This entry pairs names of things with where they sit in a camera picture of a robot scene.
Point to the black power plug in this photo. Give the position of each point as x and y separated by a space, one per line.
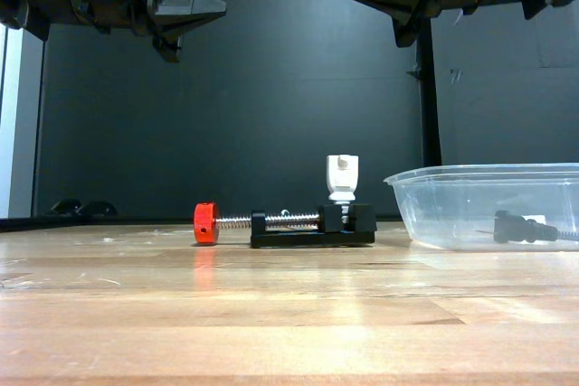
509 225

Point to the clear plastic container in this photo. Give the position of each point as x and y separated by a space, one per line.
452 223

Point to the black clamp with red knob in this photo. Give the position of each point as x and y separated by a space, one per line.
312 239

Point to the black curved frame bracket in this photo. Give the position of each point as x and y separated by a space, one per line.
98 209
65 206

